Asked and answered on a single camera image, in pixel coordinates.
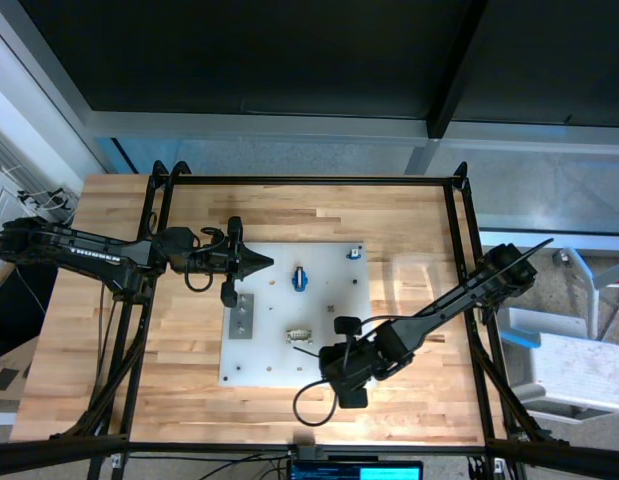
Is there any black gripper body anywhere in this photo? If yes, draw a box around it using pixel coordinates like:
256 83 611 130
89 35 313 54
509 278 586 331
191 216 246 308
333 314 391 409

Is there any beige connector housing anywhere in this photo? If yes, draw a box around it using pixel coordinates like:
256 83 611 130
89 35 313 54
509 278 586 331
284 326 313 348

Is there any grey metal plate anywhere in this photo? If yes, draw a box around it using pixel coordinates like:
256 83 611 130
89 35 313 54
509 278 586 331
227 293 255 341

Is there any white board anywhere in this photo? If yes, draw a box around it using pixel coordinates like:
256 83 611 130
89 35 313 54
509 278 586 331
217 241 378 389

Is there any clear plastic tub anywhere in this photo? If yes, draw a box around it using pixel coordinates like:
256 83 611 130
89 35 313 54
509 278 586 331
387 251 443 322

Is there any laptop screen with blue edge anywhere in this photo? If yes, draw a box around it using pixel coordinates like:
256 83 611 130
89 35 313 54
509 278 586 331
287 459 424 480

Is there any brown cardboard sheet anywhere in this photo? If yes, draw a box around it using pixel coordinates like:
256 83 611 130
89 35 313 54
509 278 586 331
0 335 41 402

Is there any grey metal stand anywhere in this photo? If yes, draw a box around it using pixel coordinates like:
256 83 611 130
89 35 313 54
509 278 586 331
552 246 619 347

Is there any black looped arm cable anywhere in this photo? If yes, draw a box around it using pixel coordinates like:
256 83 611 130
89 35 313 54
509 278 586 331
182 267 214 293
293 343 351 428

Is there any black metal frame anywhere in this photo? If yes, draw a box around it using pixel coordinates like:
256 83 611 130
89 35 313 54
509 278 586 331
0 159 619 480

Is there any black white cable bundle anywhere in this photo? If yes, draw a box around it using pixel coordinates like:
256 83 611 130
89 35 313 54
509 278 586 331
13 186 79 215

